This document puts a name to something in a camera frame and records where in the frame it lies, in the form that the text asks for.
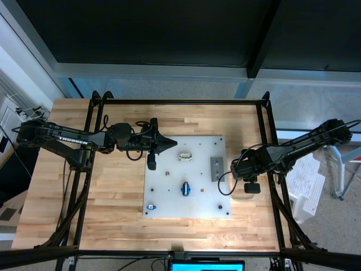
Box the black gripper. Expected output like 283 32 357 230
130 117 178 172
241 174 261 195

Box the grey metal stand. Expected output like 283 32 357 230
328 143 361 202

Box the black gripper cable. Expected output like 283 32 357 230
125 146 143 161
218 158 240 196

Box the grey metal block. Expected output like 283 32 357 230
210 156 226 182

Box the blue round mount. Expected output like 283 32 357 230
179 183 193 197

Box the cardboard box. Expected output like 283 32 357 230
0 189 29 226

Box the black metal frame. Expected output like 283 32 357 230
0 90 361 271

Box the white task board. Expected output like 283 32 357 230
142 136 232 220

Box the cable bundle with plugs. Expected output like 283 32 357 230
14 104 51 119

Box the blue laptop screen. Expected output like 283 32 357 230
168 260 245 271

